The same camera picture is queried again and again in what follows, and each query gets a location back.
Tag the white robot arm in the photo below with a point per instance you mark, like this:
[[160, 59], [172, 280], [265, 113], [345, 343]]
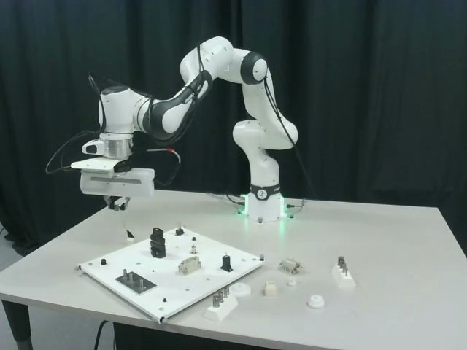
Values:
[[259, 164]]

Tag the white square peg holder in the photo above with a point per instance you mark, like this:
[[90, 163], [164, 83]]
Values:
[[344, 280]]

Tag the black table leg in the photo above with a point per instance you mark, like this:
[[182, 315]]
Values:
[[16, 324]]

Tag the white medium gear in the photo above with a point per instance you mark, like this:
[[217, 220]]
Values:
[[316, 301]]

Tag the black curtain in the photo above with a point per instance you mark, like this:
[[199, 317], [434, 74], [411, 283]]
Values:
[[365, 73]]

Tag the white small gear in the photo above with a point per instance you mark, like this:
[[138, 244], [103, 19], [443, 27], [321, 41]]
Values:
[[291, 281]]

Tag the black D-SUB plug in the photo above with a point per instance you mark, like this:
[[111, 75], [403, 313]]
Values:
[[157, 244]]

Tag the medium metal round peg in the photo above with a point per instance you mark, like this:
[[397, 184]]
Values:
[[220, 297]]

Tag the white large gear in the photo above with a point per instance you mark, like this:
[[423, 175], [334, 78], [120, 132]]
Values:
[[241, 288]]

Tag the beige waterproof plug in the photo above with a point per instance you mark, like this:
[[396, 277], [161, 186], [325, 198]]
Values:
[[289, 267]]

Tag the white task board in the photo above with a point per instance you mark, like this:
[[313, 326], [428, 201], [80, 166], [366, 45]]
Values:
[[120, 262]]

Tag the thick metal round peg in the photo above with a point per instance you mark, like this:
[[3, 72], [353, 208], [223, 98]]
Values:
[[215, 302]]

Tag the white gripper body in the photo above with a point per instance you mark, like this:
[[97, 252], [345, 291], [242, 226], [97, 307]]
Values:
[[116, 184]]

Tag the metal BNC plug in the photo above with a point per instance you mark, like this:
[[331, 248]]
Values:
[[193, 248]]

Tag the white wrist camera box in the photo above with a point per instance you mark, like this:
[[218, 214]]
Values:
[[93, 147]]

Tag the flat white mounting plate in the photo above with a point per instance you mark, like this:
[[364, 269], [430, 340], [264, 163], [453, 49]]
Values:
[[91, 165]]

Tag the thick metal square peg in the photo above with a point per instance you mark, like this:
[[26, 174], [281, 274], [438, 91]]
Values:
[[340, 262]]

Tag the thin metal square peg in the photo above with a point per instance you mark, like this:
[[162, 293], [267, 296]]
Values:
[[346, 271]]

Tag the thin metal round peg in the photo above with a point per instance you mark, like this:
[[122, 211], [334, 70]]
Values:
[[226, 292]]

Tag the cream square plug holder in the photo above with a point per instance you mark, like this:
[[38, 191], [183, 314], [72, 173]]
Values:
[[269, 288]]

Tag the white round peg holder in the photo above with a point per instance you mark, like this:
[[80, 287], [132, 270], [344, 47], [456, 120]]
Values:
[[219, 311]]

